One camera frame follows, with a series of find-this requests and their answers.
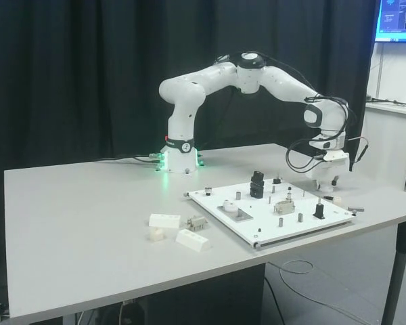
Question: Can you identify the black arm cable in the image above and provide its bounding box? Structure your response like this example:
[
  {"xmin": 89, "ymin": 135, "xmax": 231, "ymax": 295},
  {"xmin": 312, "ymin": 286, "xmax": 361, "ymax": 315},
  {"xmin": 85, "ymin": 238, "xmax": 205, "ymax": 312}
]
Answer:
[{"xmin": 215, "ymin": 50, "xmax": 352, "ymax": 145}]

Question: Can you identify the black looped cable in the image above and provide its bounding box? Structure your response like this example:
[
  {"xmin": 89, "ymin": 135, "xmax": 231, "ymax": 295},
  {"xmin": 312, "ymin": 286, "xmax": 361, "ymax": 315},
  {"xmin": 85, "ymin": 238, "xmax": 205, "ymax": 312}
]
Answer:
[{"xmin": 285, "ymin": 137, "xmax": 326, "ymax": 174}]

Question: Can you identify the white cabinet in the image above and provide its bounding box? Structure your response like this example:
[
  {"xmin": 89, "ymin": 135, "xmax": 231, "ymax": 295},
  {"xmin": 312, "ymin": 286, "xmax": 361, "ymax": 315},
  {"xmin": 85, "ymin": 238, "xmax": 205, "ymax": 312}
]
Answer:
[{"xmin": 361, "ymin": 100, "xmax": 406, "ymax": 198}]

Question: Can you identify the metal rectangular socket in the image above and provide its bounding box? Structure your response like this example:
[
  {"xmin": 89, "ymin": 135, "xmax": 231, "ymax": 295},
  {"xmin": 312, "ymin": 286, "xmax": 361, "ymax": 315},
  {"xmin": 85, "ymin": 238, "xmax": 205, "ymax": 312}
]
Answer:
[{"xmin": 273, "ymin": 201, "xmax": 294, "ymax": 215}]

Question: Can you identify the black curtain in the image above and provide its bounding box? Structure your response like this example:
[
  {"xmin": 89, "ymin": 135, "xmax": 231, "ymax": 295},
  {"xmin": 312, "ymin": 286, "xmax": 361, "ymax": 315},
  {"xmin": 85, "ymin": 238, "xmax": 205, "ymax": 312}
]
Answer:
[{"xmin": 0, "ymin": 0, "xmax": 383, "ymax": 312}]

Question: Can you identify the black table leg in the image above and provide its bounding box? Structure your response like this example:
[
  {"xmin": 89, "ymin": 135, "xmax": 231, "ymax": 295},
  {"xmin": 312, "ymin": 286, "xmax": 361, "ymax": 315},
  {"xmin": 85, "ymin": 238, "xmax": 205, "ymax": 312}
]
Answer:
[{"xmin": 390, "ymin": 216, "xmax": 406, "ymax": 325}]

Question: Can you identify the black Ethernet plug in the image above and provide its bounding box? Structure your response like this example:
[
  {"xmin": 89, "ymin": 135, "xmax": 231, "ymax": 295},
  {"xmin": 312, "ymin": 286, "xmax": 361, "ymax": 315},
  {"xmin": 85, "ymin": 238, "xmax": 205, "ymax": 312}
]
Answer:
[{"xmin": 312, "ymin": 199, "xmax": 326, "ymax": 219}]

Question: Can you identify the blue screen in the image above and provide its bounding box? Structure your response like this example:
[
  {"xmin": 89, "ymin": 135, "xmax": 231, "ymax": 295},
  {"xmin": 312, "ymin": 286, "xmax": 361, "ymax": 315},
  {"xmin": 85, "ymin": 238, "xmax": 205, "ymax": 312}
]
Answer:
[{"xmin": 374, "ymin": 0, "xmax": 406, "ymax": 44}]

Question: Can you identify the metal rectangular plug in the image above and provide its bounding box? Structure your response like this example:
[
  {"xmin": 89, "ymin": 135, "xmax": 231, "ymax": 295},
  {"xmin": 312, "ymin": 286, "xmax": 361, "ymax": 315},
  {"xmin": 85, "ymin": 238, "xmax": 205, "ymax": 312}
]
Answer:
[{"xmin": 180, "ymin": 216, "xmax": 210, "ymax": 232}]

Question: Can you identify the white long peg holder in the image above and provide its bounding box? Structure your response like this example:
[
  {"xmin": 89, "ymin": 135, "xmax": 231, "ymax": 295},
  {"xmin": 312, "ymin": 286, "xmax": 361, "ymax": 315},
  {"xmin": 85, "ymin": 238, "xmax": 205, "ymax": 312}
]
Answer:
[
  {"xmin": 175, "ymin": 229, "xmax": 211, "ymax": 253},
  {"xmin": 148, "ymin": 213, "xmax": 183, "ymax": 228}
]

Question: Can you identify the white task board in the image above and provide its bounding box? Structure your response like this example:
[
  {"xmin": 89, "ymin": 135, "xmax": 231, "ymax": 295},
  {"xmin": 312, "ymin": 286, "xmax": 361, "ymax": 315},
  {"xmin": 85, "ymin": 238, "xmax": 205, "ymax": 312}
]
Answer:
[{"xmin": 182, "ymin": 175, "xmax": 357, "ymax": 251}]

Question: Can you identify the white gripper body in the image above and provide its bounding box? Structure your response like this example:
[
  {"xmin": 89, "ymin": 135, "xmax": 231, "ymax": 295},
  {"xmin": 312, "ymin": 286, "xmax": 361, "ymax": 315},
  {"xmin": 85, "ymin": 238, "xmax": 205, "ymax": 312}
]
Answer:
[{"xmin": 306, "ymin": 154, "xmax": 352, "ymax": 183}]

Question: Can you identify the grey floor cable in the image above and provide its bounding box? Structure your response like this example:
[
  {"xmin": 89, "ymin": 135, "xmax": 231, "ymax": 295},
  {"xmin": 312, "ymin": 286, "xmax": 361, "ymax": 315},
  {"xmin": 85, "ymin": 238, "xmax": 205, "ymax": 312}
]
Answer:
[{"xmin": 278, "ymin": 259, "xmax": 328, "ymax": 325}]

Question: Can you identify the black D-SUB plug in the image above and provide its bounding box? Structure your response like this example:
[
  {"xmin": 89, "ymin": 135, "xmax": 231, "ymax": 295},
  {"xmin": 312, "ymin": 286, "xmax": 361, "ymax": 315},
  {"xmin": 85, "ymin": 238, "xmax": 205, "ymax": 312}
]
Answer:
[{"xmin": 248, "ymin": 170, "xmax": 266, "ymax": 199}]

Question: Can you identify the black base cable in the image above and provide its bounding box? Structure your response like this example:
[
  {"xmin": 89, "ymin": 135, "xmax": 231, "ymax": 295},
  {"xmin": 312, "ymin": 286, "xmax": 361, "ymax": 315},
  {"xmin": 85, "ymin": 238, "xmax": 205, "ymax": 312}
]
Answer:
[{"xmin": 99, "ymin": 152, "xmax": 164, "ymax": 165}]

